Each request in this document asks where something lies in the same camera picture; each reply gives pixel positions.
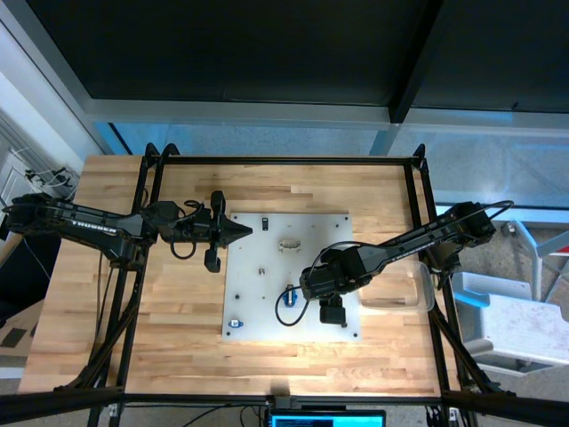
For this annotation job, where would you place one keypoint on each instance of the small black socket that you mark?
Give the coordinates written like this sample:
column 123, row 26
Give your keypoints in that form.
column 265, row 223

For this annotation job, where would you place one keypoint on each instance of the beige connector housing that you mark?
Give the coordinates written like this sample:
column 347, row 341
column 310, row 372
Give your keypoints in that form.
column 290, row 246

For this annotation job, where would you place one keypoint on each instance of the blue mount with black clamp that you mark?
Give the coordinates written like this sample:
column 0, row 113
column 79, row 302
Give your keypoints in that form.
column 289, row 298

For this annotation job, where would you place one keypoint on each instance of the white task board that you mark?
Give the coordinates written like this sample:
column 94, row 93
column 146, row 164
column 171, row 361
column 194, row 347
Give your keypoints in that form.
column 258, row 320

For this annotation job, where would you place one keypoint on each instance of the white step stool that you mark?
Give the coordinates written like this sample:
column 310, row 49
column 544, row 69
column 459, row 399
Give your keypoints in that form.
column 524, row 329

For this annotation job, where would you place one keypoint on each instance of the small blue connector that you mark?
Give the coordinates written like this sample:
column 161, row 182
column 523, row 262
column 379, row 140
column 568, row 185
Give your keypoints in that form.
column 234, row 323

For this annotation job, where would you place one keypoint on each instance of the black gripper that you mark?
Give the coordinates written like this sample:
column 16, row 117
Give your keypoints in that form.
column 332, row 313
column 215, row 231

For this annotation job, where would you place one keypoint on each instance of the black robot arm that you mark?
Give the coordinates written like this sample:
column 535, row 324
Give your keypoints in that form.
column 89, row 222
column 409, row 244

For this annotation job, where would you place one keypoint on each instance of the clear plastic tub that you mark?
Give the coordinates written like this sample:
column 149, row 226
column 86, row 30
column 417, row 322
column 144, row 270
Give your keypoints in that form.
column 400, row 298

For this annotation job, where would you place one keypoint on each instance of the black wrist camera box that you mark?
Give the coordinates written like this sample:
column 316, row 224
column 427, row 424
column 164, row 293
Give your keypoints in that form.
column 311, row 282

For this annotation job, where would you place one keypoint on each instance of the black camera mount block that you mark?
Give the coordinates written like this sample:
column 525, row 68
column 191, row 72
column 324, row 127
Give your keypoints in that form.
column 282, row 401

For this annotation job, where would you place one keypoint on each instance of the black aluminium table frame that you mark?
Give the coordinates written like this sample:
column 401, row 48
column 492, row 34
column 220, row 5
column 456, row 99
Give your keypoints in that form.
column 284, row 159

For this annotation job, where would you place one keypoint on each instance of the laptop screen with blue edge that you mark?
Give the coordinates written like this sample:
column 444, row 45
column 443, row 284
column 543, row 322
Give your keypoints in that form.
column 324, row 419

